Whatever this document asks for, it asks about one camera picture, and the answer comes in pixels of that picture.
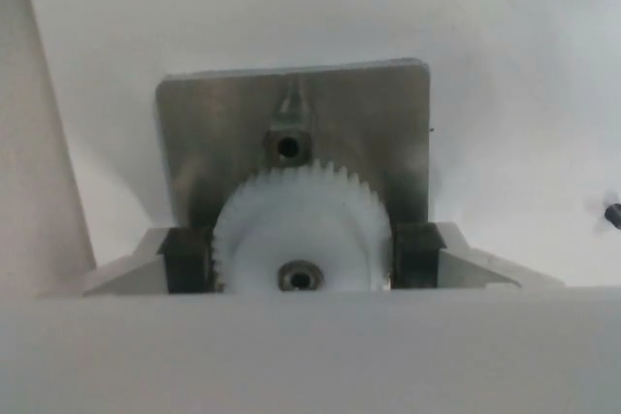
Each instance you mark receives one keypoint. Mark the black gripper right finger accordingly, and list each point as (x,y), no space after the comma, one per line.
(415,254)

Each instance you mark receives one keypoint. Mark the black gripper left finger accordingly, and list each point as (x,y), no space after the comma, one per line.
(186,259)

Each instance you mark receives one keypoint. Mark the white medium gear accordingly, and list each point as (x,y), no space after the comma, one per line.
(271,220)

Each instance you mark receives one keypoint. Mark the metal round peg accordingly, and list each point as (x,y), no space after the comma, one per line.
(615,214)

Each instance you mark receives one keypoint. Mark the white task board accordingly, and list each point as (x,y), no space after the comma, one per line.
(485,45)

